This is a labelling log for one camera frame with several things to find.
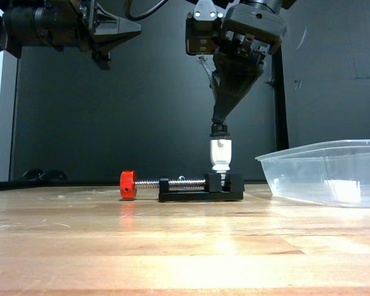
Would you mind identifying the braided grey power cable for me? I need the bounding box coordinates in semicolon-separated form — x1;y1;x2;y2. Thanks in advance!
197;55;220;103

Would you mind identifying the silver clamp screw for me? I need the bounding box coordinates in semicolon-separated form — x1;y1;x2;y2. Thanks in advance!
134;176;208;190

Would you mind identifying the clear plastic tub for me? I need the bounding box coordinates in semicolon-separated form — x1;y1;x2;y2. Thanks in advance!
254;139;370;209

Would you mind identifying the black bench clamp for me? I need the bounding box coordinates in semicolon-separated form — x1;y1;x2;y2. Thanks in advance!
158;173;245;204

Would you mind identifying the red clamp knob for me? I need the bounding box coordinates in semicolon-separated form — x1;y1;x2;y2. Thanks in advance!
120;170;139;200

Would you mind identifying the white foam holder block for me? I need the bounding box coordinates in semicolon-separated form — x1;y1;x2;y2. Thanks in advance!
323;178;362;204

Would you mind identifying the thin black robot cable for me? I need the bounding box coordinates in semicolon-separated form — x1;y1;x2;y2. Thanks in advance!
124;0;170;22

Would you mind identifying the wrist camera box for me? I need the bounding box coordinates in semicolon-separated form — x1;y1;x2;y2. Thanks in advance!
184;0;226;57

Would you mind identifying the black curved frame bracket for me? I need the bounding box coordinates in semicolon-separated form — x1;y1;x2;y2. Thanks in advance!
22;168;44;181

